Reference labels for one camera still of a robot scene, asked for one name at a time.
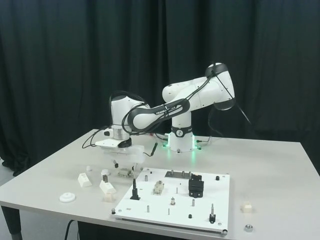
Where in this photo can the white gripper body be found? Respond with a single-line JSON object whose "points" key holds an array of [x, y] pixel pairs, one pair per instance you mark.
{"points": [[130, 153]]}

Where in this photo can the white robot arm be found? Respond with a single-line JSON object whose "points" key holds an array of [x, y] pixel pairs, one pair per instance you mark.
{"points": [[180, 113]]}

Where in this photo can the white medium gear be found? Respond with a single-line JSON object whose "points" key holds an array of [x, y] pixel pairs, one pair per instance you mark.
{"points": [[105, 172]]}

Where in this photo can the metal square peg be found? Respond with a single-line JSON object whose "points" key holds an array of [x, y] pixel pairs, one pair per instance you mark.
{"points": [[105, 177]]}

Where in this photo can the flat white mounting plate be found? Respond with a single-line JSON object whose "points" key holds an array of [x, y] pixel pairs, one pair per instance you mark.
{"points": [[107, 143]]}

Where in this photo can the black tall plug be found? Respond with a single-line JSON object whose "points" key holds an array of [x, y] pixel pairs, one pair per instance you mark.
{"points": [[135, 191]]}

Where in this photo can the thin black rod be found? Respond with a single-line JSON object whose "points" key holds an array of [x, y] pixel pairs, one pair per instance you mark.
{"points": [[153, 149]]}

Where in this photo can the white peg holder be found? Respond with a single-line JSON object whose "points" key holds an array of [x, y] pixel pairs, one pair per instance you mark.
{"points": [[107, 187], [84, 180]]}

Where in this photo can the white small gear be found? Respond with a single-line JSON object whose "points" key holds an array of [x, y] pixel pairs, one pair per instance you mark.
{"points": [[89, 168]]}

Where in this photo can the beige Ethernet plug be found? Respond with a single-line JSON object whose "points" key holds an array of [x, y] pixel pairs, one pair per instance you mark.
{"points": [[158, 188]]}

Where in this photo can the metal BNC plug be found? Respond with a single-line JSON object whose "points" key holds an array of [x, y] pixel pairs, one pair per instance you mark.
{"points": [[172, 200]]}

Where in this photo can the white task board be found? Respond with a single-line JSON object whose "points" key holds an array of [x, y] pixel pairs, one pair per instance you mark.
{"points": [[170, 212]]}

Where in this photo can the white large gear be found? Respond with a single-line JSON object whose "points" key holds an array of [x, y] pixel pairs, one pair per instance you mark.
{"points": [[67, 197]]}

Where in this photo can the black D-SUB plug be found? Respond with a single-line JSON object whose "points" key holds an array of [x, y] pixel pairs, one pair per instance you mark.
{"points": [[196, 186]]}

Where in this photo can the metal bolt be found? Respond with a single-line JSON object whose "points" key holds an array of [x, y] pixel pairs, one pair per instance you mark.
{"points": [[212, 212]]}

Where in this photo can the black curtain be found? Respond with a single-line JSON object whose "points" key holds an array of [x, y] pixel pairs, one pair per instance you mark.
{"points": [[62, 62]]}

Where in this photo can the small cream holder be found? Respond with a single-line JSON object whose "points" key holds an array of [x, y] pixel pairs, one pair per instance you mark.
{"points": [[246, 207]]}

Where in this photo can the grey table leg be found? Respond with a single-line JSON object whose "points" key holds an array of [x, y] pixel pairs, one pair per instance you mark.
{"points": [[11, 225]]}

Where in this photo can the metal nut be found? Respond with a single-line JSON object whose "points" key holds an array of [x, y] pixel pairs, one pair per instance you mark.
{"points": [[248, 227]]}

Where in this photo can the white camera box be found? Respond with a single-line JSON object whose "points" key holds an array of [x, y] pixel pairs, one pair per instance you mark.
{"points": [[108, 132]]}

